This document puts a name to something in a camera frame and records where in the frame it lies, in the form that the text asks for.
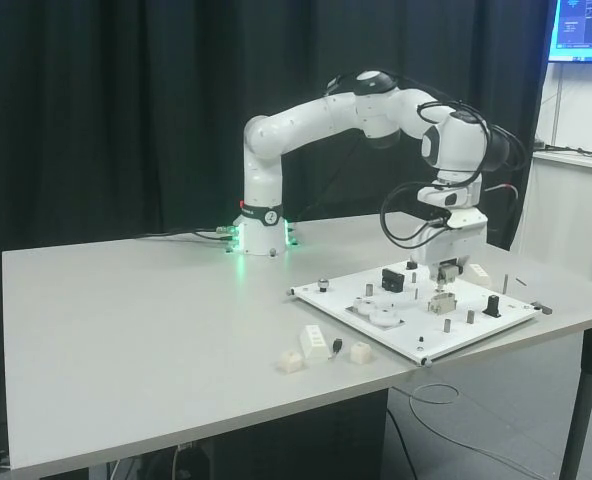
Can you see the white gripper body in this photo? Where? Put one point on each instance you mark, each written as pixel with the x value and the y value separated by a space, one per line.
pixel 463 240

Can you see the grey waterproof plug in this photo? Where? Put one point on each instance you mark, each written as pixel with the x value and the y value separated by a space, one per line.
pixel 448 273

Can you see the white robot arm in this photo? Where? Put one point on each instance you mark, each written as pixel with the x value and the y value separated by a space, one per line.
pixel 296 120

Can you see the white long holder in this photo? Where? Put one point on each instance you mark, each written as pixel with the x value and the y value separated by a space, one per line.
pixel 478 274
pixel 312 342

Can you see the black pointed plug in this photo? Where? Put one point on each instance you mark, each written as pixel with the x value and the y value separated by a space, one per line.
pixel 412 263

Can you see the black D-SUB plug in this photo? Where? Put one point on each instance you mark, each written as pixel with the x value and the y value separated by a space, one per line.
pixel 392 279

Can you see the thin metal rod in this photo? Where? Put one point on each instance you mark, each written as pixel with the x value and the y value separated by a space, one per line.
pixel 503 282

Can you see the black Ethernet plug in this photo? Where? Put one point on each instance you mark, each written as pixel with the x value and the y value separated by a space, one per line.
pixel 492 304

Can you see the white task board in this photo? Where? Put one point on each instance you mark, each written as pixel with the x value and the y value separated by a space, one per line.
pixel 426 330

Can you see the white large gear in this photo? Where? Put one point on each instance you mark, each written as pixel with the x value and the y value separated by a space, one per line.
pixel 383 317

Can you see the white small gear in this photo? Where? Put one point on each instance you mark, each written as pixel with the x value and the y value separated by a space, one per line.
pixel 361 305

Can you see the white cabinet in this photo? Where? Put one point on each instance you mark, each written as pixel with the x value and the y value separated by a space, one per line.
pixel 566 215

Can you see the white small holder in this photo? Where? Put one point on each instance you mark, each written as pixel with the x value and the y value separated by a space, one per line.
pixel 291 361
pixel 360 352

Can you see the metal bolt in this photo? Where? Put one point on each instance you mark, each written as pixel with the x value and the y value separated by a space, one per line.
pixel 322 284

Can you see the black USB plug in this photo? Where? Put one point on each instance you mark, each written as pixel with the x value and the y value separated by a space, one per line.
pixel 336 344

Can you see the black table leg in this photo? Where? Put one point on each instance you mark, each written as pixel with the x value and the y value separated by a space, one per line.
pixel 588 380

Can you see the blue screen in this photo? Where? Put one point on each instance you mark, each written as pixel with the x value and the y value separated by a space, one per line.
pixel 581 30

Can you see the black curtain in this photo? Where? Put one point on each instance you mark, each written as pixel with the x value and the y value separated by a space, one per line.
pixel 76 100

